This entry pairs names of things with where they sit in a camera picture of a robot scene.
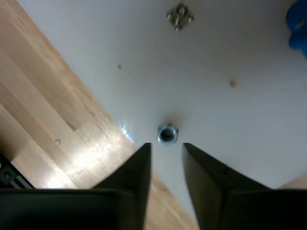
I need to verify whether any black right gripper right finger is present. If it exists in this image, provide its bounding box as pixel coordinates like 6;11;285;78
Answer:
183;142;307;230

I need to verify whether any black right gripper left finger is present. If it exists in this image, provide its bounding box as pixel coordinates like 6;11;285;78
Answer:
0;142;153;230

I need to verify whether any silver M12 hex nut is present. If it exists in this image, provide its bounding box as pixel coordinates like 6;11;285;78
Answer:
157;122;180;144

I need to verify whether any white plastic task board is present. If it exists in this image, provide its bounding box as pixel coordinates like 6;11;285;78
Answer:
16;0;307;230

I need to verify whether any blue socket holder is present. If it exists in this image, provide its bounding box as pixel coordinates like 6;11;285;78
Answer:
285;1;307;58

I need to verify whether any small metal connector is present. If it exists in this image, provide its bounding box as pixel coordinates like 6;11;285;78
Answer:
166;1;195;32

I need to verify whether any black aluminium frame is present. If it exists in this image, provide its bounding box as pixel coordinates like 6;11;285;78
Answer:
0;153;36;190

